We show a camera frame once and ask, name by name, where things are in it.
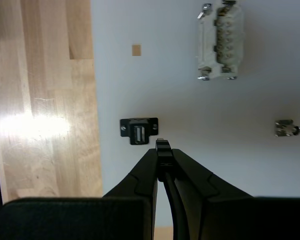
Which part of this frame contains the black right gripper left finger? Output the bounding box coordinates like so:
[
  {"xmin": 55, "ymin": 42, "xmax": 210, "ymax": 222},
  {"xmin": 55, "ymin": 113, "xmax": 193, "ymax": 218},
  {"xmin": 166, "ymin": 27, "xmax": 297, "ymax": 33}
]
[{"xmin": 0, "ymin": 147, "xmax": 158, "ymax": 240}]

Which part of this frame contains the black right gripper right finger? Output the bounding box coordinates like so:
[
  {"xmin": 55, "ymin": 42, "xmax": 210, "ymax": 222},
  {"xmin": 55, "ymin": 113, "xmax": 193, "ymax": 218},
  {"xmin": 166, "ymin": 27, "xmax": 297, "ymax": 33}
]
[{"xmin": 171, "ymin": 147, "xmax": 300, "ymax": 240}]

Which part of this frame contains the black USB plug with cable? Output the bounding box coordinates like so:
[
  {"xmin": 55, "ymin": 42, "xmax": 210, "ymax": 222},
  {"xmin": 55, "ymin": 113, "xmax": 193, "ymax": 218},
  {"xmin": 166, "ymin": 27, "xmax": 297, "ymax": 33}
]
[{"xmin": 155, "ymin": 137, "xmax": 191, "ymax": 240}]

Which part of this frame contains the black USB socket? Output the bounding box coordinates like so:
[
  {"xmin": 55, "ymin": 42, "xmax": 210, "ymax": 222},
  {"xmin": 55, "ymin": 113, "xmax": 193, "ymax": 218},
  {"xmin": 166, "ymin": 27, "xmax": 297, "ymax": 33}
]
[{"xmin": 119, "ymin": 116, "xmax": 159, "ymax": 146}]

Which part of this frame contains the small silver metal connector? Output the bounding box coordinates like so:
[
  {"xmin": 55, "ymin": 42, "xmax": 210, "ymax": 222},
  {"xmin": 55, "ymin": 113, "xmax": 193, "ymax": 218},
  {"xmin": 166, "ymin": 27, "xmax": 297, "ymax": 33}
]
[{"xmin": 274, "ymin": 119, "xmax": 300, "ymax": 138}]

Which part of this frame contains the white taskboard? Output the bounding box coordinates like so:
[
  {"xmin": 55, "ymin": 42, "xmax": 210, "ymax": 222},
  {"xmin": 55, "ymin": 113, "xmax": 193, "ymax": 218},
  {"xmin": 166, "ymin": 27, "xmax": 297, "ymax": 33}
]
[{"xmin": 91, "ymin": 0, "xmax": 300, "ymax": 230}]

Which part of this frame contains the beige multi-pin connector housing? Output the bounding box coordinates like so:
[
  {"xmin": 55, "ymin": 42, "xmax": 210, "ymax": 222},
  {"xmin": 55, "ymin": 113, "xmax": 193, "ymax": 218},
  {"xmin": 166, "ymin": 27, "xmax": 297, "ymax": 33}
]
[{"xmin": 196, "ymin": 0, "xmax": 246, "ymax": 81}]

